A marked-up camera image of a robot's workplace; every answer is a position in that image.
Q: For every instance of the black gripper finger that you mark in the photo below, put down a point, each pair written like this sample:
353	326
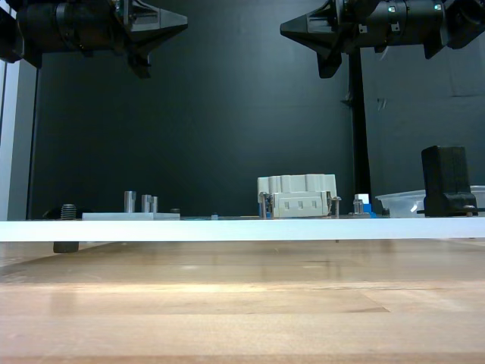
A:
159	19
310	21
316	39
151	38

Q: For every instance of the black bar holder block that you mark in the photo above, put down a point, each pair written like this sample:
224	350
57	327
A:
443	174

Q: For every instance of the beige connector housing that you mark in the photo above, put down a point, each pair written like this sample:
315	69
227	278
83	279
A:
299	189

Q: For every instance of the grey metal peg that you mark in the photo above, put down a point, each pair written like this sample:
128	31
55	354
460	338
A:
148	204
129	201

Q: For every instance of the blue white clamp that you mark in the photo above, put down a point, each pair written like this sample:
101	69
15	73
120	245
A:
363	198

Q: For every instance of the grey metal plate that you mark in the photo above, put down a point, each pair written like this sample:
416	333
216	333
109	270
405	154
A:
113	216

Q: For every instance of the clear plastic tub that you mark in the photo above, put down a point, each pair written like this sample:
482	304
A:
401	204

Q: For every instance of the white task board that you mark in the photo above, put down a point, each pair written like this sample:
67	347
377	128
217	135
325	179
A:
242	229

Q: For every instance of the black wall pillar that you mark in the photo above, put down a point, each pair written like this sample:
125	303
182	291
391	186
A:
359	132

